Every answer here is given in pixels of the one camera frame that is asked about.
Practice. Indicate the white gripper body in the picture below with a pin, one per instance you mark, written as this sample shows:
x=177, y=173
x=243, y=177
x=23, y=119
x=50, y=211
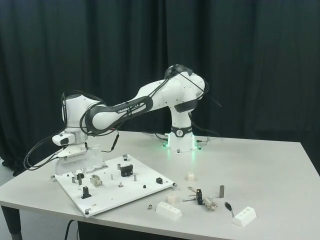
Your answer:
x=95, y=160

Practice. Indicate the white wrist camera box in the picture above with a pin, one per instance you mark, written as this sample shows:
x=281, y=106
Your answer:
x=60, y=139

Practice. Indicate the black curtain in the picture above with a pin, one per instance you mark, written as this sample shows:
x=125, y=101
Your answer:
x=75, y=37

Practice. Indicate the black D-SUB plug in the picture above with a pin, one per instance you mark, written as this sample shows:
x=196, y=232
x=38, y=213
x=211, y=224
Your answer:
x=199, y=198

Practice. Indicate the white single peg holder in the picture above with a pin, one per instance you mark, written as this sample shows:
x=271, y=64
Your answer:
x=172, y=198

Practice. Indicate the long white peg holder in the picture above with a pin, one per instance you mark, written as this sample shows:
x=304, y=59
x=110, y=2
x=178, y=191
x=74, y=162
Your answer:
x=168, y=212
x=245, y=217

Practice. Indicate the black USB plug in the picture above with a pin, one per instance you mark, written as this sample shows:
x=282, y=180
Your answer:
x=228, y=206

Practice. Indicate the grey waterproof plug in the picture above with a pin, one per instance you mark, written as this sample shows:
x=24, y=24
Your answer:
x=209, y=203

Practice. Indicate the cream single peg holder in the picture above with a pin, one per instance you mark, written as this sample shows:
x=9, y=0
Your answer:
x=190, y=176

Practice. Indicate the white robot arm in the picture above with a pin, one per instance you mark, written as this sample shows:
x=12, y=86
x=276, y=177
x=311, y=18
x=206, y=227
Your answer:
x=175, y=90

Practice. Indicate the metal round peg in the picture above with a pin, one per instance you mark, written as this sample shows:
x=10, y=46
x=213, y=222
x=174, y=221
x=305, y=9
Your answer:
x=188, y=199

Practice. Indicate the large metal square peg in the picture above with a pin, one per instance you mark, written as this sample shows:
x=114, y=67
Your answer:
x=222, y=192

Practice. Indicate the small metal BNC plug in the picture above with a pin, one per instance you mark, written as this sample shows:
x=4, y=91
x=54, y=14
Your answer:
x=150, y=206

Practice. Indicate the dark table leg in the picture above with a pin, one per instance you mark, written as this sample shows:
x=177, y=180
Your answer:
x=11, y=225

